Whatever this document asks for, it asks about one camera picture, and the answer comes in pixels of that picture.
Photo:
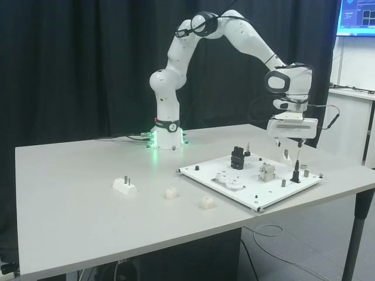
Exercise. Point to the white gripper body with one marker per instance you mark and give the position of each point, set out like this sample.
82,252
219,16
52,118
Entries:
293,127

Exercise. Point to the black curtains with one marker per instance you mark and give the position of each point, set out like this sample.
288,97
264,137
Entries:
73,64

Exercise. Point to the black D-SUB plug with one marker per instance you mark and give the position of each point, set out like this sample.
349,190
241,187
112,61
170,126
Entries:
237,158

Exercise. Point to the pointed grey plug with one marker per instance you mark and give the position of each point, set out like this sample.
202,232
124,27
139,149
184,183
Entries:
248,150

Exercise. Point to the white small gear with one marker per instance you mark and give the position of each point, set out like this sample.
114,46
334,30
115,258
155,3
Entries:
221,177

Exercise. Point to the white holder with round pegs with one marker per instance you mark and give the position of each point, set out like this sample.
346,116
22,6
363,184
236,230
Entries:
286,158

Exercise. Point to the white holder with thin pegs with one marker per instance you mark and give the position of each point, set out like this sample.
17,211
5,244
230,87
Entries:
125,187

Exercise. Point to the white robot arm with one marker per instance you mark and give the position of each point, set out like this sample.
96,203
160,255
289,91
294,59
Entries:
173,73

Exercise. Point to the metal square peg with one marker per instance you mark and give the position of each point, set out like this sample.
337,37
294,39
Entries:
306,172

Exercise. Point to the metal connector block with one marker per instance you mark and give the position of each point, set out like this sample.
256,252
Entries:
266,173

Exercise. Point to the black table leg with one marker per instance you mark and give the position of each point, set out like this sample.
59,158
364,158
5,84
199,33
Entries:
356,234

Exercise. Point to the blue screen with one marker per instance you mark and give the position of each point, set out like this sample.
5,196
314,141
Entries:
356,17

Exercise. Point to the white cabinet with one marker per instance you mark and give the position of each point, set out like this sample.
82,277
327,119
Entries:
348,126

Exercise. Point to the small white cube holder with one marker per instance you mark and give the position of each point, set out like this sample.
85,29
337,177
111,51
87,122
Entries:
207,203
172,193

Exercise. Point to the white medium gear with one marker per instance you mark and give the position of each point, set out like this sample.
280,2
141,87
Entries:
233,184

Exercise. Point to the white task board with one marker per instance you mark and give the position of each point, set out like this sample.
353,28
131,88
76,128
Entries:
255,187

